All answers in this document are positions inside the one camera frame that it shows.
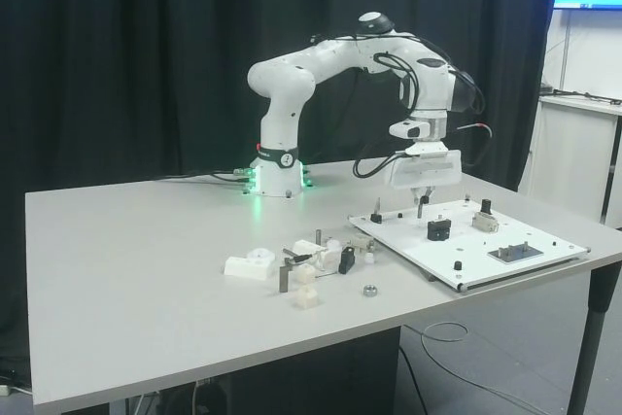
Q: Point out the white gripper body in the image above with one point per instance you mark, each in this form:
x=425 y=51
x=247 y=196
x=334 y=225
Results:
x=425 y=169

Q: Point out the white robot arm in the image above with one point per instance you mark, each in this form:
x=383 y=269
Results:
x=282 y=94

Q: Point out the metal round peg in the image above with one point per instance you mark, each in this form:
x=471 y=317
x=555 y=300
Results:
x=317 y=236

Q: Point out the white peg holder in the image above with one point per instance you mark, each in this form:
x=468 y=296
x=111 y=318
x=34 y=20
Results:
x=305 y=247

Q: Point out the large metal square peg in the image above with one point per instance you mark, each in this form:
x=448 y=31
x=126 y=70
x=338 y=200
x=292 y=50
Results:
x=283 y=281

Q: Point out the white task board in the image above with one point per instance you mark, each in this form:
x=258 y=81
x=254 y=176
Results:
x=486 y=259

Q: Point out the white block holder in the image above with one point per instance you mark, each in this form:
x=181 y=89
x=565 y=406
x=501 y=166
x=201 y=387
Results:
x=333 y=252

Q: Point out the metal nut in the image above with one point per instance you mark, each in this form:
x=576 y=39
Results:
x=365 y=291

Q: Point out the black USB plug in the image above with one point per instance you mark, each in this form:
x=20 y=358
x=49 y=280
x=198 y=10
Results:
x=300 y=256

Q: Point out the white cabinet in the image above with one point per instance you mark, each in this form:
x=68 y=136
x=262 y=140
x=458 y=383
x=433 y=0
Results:
x=568 y=157

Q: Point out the small white holder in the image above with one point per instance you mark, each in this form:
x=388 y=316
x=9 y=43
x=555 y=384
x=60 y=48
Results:
x=303 y=299

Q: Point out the white large gear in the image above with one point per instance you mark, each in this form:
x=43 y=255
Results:
x=257 y=254

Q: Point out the large white part holder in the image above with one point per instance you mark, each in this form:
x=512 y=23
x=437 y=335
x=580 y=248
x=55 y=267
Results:
x=243 y=269

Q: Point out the black table leg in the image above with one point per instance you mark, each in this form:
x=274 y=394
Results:
x=590 y=337

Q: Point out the black curtain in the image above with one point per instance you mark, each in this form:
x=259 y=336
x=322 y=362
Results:
x=121 y=45

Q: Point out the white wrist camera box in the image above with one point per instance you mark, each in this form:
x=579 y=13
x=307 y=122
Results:
x=403 y=129

